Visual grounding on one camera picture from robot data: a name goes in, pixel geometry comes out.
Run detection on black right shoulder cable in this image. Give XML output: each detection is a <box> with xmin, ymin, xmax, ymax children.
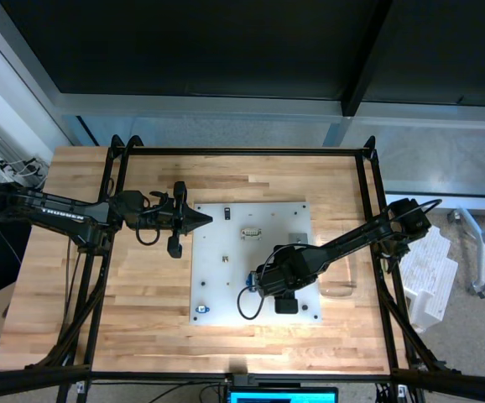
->
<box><xmin>387</xmin><ymin>198</ymin><xmax>444</xmax><ymax>232</ymax></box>

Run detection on white styrofoam block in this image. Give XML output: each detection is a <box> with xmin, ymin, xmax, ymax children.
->
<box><xmin>397</xmin><ymin>226</ymin><xmax>460</xmax><ymax>335</ymax></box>

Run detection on white square board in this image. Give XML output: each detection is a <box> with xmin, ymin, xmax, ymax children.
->
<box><xmin>189</xmin><ymin>201</ymin><xmax>324</xmax><ymax>327</ymax></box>

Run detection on black wall pillar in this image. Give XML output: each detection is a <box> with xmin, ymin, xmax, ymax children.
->
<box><xmin>341</xmin><ymin>0</ymin><xmax>394</xmax><ymax>118</ymax></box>

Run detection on laptop screen with blue edge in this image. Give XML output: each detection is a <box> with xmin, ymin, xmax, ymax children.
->
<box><xmin>224</xmin><ymin>385</ymin><xmax>339</xmax><ymax>403</ymax></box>

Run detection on clear plastic tub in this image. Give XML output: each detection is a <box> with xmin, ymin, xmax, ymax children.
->
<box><xmin>314</xmin><ymin>232</ymin><xmax>359</xmax><ymax>299</ymax></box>

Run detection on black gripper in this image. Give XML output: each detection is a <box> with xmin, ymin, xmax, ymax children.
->
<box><xmin>158</xmin><ymin>181</ymin><xmax>214</xmax><ymax>259</ymax></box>
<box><xmin>257</xmin><ymin>248</ymin><xmax>311</xmax><ymax>316</ymax></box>

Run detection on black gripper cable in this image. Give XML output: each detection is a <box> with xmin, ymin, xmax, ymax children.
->
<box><xmin>135</xmin><ymin>191</ymin><xmax>172</xmax><ymax>246</ymax></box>
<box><xmin>237</xmin><ymin>268</ymin><xmax>267</xmax><ymax>320</ymax></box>

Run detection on black metal frame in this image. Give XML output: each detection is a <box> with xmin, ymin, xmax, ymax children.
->
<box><xmin>0</xmin><ymin>133</ymin><xmax>485</xmax><ymax>403</ymax></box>

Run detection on grey metal chair legs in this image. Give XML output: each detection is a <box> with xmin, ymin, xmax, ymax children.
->
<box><xmin>447</xmin><ymin>207</ymin><xmax>485</xmax><ymax>300</ymax></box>

